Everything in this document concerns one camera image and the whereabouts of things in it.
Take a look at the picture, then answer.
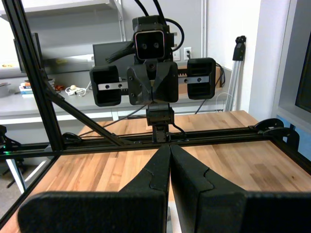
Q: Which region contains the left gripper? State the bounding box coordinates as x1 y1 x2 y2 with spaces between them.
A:
89 57 217 107

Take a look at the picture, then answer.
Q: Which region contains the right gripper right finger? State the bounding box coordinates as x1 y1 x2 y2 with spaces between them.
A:
170 144 311 233

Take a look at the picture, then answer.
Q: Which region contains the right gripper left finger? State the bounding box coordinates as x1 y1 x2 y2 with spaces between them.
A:
18 144 170 233

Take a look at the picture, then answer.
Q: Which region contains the black computer monitor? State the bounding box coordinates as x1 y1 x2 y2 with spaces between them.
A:
92 40 135 68

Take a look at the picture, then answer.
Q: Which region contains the small cardboard box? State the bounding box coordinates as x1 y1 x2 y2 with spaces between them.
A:
214 65 224 88

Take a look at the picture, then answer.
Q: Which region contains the grey folded tripod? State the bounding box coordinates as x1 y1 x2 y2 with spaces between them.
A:
225 35 248 113

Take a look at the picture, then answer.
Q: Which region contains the stack of books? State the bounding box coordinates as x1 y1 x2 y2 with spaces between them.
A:
18 82 34 96

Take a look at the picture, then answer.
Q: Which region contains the grey work desk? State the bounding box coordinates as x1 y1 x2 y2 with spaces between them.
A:
0 65 235 122

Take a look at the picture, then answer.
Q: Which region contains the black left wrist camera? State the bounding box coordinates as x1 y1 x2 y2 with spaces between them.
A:
132 16 169 60

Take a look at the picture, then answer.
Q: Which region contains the black left camera cable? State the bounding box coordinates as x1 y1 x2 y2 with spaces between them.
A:
104 44 136 62

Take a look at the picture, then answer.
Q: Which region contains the white coiled cable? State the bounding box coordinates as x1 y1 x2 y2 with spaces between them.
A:
64 83 88 97

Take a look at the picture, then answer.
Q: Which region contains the black aluminium table frame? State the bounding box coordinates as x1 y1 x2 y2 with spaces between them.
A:
0 0 311 219

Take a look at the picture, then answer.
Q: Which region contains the white wall shelf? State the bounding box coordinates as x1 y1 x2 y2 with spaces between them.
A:
0 0 124 43

